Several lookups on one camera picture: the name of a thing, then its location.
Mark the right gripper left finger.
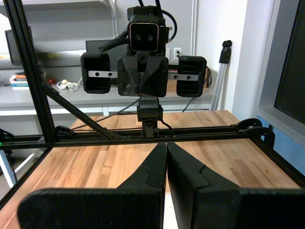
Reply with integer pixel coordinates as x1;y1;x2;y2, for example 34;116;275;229
17;141;167;229

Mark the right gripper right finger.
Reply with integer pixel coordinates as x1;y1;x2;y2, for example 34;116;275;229
166;142;305;229

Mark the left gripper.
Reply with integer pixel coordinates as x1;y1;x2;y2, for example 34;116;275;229
80;51;207;98

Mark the small cardboard box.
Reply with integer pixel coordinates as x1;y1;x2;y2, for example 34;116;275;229
166;80;179;94

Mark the black computer monitor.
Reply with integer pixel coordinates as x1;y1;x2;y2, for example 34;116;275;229
85;39;131;61
4;25;36;67

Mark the white task board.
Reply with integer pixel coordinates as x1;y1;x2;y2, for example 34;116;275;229
163;192;179;229

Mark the grey worktop desk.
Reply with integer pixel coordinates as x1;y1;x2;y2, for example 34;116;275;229
0;78;216;117

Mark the stack of books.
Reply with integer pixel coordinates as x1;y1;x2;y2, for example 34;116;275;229
9;74;30;91

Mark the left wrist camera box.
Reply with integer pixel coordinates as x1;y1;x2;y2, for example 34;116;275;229
128;21;160;52

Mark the left arm braided black cable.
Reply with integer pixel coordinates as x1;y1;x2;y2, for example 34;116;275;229
98;30;131;52

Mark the left arm smooth black cable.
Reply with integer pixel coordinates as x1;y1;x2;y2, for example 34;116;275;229
156;0;179;45

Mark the black aluminium table frame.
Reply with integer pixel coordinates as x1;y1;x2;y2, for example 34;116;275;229
0;0;305;203

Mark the white cable bundle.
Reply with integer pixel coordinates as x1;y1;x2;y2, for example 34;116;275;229
56;79;80;92

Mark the aluminium stand with black bracket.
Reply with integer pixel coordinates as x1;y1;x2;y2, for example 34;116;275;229
210;40;233;112

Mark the white wall shelf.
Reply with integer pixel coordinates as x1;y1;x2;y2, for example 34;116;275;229
0;0;119;12

